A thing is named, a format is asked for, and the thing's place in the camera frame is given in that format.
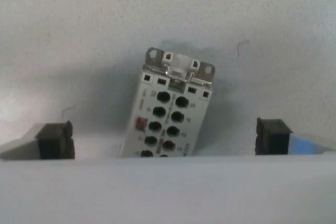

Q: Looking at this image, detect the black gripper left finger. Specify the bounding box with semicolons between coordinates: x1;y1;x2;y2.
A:
0;120;76;161

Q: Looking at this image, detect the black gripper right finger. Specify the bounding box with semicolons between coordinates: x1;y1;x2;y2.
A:
255;117;336;156

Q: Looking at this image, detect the white multi-hole connector block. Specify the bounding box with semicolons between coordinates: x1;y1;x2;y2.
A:
121;47;217;159

